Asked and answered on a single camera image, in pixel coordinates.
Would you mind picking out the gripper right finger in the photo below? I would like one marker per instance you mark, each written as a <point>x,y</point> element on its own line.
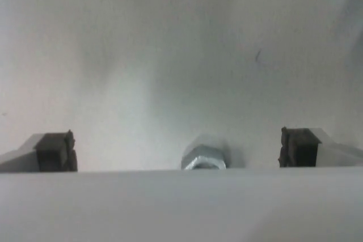
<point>303,148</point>

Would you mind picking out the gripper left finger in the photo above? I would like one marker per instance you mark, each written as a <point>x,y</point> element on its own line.
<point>48,154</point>

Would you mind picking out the metal bolt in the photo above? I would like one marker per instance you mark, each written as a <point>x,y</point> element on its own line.
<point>205,154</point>

